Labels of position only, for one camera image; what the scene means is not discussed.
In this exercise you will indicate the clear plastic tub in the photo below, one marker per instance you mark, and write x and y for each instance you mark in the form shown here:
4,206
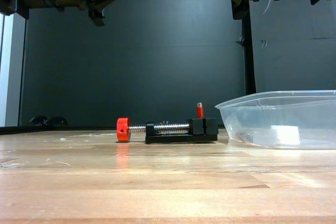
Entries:
275,129

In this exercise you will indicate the black vise with red knob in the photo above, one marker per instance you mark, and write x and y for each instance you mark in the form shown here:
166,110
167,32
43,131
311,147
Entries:
181,136

